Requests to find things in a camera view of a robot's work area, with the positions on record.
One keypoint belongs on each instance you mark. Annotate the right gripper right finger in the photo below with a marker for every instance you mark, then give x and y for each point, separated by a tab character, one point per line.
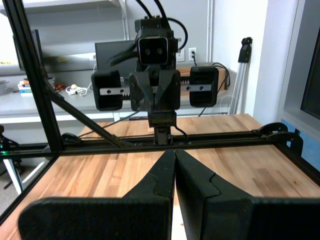
237	217

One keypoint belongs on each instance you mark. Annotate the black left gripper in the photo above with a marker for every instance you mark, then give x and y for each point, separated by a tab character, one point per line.
107	100

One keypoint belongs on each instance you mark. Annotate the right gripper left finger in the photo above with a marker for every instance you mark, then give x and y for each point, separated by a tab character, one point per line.
100	217

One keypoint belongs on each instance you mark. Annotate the dark computer monitor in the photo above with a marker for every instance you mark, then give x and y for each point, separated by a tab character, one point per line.
101	52

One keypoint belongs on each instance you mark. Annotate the grey office desk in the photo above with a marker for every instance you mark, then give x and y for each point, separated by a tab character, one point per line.
75	105

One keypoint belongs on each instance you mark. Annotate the aluminium tripod with black head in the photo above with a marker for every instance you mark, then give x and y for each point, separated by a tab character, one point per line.
245	50

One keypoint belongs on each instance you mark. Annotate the stack of books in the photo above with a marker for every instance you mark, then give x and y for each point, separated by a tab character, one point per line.
25	90

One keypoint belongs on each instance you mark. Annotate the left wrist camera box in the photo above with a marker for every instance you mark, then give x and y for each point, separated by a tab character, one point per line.
152	51

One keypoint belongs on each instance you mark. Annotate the white wall outlet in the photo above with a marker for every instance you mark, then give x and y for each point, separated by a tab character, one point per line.
180	55
192	53

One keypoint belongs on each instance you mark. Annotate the black metal frame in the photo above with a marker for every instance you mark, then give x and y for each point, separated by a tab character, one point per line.
35	75

